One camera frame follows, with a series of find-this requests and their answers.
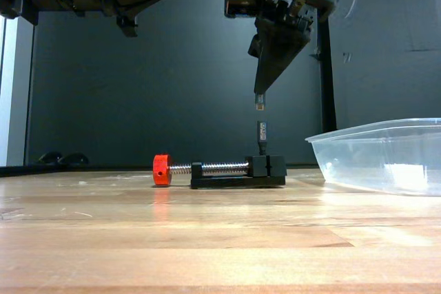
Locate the black USB-C socket adapter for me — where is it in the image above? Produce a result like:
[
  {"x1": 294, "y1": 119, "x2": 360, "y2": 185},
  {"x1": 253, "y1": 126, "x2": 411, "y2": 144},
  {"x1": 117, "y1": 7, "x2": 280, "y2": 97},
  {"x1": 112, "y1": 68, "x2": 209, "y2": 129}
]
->
[{"x1": 255, "y1": 120, "x2": 269, "y2": 156}]

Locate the clear plastic container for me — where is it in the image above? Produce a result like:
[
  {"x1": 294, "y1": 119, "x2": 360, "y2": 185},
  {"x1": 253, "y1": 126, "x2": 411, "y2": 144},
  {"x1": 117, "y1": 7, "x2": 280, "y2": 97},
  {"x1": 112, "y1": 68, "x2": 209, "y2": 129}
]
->
[{"x1": 304, "y1": 116, "x2": 441, "y2": 198}]

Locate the small white block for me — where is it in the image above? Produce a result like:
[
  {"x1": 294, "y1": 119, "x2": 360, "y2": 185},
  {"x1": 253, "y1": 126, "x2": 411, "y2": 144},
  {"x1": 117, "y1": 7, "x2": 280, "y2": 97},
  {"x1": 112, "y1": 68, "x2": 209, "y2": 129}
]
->
[{"x1": 384, "y1": 162, "x2": 429, "y2": 191}]

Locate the black metal frame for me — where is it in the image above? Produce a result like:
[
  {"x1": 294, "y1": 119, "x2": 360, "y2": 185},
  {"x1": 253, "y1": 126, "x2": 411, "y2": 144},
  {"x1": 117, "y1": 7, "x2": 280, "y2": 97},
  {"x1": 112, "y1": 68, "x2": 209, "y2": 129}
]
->
[{"x1": 0, "y1": 20, "x2": 338, "y2": 178}]

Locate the black curved cable loop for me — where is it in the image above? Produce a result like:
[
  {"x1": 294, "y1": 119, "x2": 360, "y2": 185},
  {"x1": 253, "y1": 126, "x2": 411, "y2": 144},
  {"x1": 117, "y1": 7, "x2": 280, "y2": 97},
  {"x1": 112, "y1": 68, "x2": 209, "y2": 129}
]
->
[
  {"x1": 58, "y1": 152, "x2": 90, "y2": 166},
  {"x1": 37, "y1": 151, "x2": 63, "y2": 166}
]

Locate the black clamp with orange knob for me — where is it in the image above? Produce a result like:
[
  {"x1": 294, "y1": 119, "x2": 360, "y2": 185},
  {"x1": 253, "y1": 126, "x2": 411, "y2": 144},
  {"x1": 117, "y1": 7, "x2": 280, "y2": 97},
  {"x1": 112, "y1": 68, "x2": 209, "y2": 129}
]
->
[{"x1": 152, "y1": 153, "x2": 288, "y2": 191}]

